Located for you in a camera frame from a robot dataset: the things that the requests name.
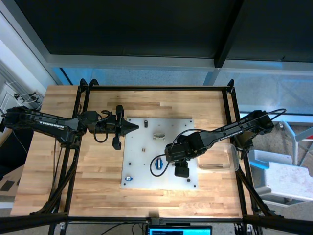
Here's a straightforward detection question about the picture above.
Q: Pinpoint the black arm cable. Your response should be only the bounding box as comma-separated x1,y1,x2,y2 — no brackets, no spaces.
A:
149,129,205,177
93,109,113,143

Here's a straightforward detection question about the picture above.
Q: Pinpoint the black table-edge camera mount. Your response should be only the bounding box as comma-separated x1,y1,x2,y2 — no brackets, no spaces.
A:
146,214,164,225

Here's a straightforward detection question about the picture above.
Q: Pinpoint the black metal table frame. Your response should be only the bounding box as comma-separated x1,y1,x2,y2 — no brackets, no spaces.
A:
0,78,313,235

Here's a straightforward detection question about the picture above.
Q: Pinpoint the black room pillar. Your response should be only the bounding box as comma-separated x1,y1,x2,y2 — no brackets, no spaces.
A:
214,0,245,69

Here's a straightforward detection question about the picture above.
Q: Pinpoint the white step stool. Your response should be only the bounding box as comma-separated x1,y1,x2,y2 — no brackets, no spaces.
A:
248,149,313,208

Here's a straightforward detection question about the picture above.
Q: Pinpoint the clear plastic tub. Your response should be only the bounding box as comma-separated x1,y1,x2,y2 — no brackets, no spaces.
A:
197,143,240,172

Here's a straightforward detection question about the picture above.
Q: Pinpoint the laptop screen with blue edge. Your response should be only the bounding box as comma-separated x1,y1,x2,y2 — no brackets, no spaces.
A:
146,225,213,235

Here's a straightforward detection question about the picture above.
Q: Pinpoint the bundle of wall cables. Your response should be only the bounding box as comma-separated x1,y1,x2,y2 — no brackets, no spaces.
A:
12,91,45,107

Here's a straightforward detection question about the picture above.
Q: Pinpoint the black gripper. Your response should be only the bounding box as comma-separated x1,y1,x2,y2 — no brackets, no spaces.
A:
105,105,140,150
174,160,190,179

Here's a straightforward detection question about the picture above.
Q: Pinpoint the thin right shoulder cable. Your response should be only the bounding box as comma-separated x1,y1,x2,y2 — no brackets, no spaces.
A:
265,108,287,122

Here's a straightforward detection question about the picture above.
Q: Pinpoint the white taskboard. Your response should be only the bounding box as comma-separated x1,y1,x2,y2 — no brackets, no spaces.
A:
120,117,199,189

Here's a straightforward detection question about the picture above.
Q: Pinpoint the grey metal chair frame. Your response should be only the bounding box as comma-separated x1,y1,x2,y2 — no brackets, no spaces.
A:
276,119,313,177

